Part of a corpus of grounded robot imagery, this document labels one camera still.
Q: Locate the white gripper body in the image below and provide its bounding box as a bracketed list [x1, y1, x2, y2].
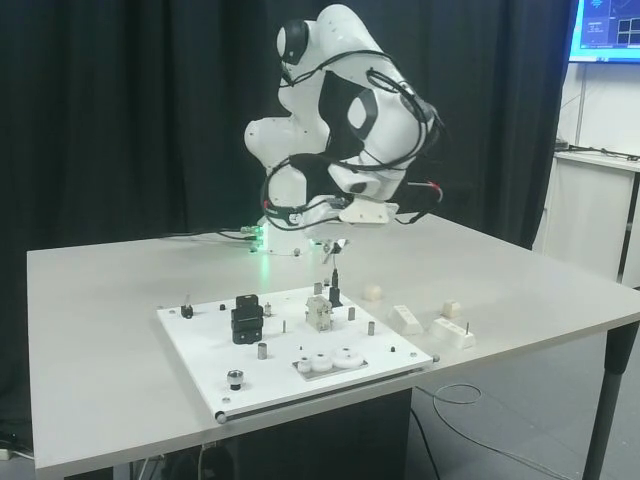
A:
[301, 196, 352, 244]

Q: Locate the white peg holder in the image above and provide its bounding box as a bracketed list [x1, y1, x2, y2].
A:
[389, 304, 422, 336]
[431, 317, 477, 350]

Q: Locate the white Ethernet plug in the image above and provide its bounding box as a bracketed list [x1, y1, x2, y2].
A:
[304, 295, 336, 334]

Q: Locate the black D-SUB plug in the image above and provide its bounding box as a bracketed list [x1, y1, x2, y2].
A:
[230, 294, 265, 347]

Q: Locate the white large gear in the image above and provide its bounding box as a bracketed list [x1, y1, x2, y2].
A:
[331, 345, 361, 371]

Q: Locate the white task board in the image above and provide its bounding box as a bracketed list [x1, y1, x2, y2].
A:
[155, 286, 442, 424]

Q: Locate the black curtain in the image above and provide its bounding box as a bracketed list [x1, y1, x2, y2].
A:
[0, 0, 587, 281]

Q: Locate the white cabinet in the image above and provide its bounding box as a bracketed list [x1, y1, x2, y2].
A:
[541, 146, 640, 290]

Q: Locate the dark table leg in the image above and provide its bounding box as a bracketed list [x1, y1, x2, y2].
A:
[582, 319, 640, 480]

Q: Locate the blue screen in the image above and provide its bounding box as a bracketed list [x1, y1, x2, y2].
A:
[568, 0, 640, 65]

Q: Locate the black base cable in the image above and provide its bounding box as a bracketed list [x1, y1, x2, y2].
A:
[167, 225, 264, 244]

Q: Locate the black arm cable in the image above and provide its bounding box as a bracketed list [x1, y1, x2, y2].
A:
[261, 48, 447, 232]

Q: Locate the grey floor cable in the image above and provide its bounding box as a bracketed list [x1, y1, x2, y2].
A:
[415, 381, 640, 480]

